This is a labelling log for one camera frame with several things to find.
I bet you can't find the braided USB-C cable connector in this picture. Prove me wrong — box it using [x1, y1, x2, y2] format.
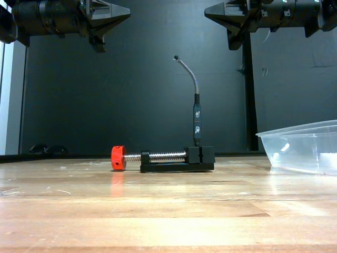
[172, 54, 203, 147]

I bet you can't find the clear plastic tub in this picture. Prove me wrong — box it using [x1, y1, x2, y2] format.
[255, 120, 337, 177]

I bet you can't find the black vise with red knob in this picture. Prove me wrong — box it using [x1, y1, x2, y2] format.
[110, 144, 215, 174]

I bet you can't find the white foam block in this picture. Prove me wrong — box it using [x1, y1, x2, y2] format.
[319, 152, 337, 172]

